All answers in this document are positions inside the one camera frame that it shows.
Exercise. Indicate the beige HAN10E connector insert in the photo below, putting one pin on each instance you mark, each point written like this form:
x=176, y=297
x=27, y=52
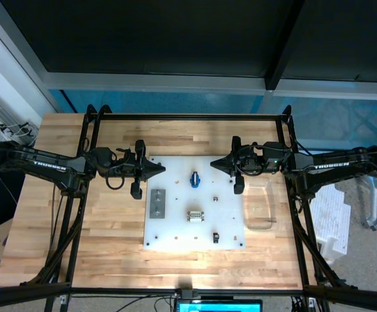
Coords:
x=196, y=216

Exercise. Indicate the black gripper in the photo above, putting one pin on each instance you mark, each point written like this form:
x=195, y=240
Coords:
x=139, y=169
x=239, y=162

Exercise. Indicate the white taskboard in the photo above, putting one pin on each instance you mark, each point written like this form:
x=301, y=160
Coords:
x=175, y=227

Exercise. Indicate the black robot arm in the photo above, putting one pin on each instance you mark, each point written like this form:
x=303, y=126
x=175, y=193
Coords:
x=331, y=166
x=45, y=164

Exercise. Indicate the black table-level camera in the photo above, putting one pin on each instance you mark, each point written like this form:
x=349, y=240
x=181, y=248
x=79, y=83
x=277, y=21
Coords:
x=187, y=293

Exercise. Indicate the black aluminium frame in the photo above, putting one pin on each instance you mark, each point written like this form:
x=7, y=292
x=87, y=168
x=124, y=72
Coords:
x=126, y=289

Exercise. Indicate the laptop screen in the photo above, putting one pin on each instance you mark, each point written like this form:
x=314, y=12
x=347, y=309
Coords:
x=217, y=307

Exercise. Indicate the black connector housing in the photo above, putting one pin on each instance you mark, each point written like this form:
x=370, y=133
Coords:
x=216, y=237

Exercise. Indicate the clear plastic tub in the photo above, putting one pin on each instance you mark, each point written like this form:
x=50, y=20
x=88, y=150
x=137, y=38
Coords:
x=260, y=208

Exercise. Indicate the blue round connector mount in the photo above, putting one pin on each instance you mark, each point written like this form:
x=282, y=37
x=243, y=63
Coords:
x=194, y=183

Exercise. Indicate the grey metal plate with pegs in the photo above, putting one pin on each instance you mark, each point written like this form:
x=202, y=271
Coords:
x=152, y=204

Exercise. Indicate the white foam block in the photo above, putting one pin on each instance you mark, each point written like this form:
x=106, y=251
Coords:
x=331, y=221

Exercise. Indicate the grey metal stand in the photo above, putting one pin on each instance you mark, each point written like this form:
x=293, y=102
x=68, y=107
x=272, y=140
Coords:
x=373, y=195

